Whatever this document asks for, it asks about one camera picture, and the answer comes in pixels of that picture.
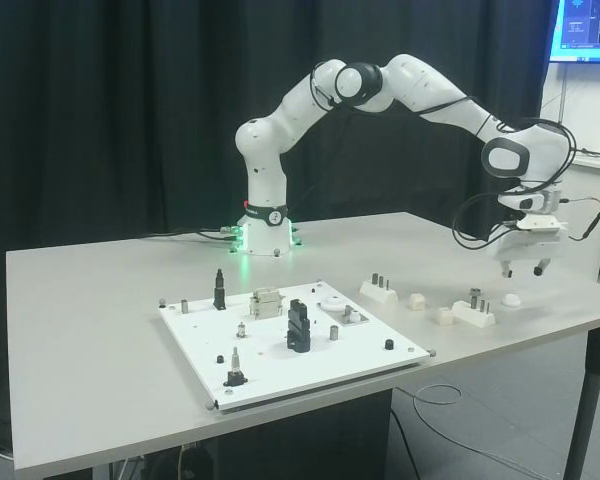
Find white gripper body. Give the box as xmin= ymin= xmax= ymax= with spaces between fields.
xmin=490 ymin=229 xmax=568 ymax=265

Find white peg holder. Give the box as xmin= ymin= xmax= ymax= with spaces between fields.
xmin=451 ymin=298 xmax=497 ymax=329
xmin=359 ymin=279 xmax=400 ymax=305

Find white cabinet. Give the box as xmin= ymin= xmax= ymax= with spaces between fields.
xmin=538 ymin=63 xmax=600 ymax=290

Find black table leg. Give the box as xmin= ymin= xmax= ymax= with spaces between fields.
xmin=563 ymin=327 xmax=600 ymax=480

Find black D-SUB plug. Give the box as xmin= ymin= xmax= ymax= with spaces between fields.
xmin=284 ymin=298 xmax=314 ymax=356

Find blue screen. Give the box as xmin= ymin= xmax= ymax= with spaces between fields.
xmin=548 ymin=0 xmax=600 ymax=65

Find beige connector block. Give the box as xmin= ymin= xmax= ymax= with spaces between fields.
xmin=248 ymin=288 xmax=287 ymax=320

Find white task board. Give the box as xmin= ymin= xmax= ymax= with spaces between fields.
xmin=158 ymin=280 xmax=437 ymax=414

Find black upright plug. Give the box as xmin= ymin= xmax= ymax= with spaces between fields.
xmin=212 ymin=268 xmax=229 ymax=312

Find metal plug with black base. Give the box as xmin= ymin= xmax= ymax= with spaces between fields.
xmin=222 ymin=346 xmax=248 ymax=388

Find black curtain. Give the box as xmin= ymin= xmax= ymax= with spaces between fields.
xmin=0 ymin=0 xmax=551 ymax=441

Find black looping gripper cable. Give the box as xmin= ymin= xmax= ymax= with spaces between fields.
xmin=451 ymin=192 xmax=524 ymax=254

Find thin grey floor cable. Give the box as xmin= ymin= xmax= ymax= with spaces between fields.
xmin=392 ymin=383 xmax=574 ymax=469

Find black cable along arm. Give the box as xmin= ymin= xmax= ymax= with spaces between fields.
xmin=307 ymin=69 xmax=579 ymax=201

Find black base cables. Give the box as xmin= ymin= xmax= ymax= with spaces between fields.
xmin=147 ymin=225 xmax=242 ymax=245

